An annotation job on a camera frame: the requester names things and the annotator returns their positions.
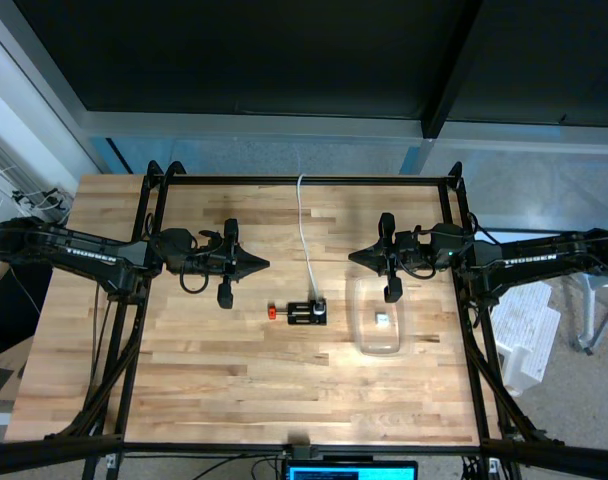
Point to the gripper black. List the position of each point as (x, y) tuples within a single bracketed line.
[(390, 255), (229, 260)]

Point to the black metal frame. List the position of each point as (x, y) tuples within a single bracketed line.
[(54, 447)]

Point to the white power plug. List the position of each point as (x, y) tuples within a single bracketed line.
[(320, 306)]

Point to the white foam block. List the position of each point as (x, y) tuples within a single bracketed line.
[(526, 340)]

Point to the clear plastic tub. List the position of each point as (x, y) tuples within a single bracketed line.
[(379, 341)]

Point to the screen with blue edge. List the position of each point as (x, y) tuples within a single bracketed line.
[(349, 472)]

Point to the small white block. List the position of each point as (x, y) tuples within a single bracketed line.
[(382, 318)]

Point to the small black camera box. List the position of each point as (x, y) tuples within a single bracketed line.
[(300, 451)]

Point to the grey metal stand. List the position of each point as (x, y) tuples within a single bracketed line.
[(588, 315)]

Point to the black vise with orange knob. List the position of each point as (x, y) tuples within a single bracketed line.
[(301, 315)]

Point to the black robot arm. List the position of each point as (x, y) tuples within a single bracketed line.
[(529, 261), (91, 255)]

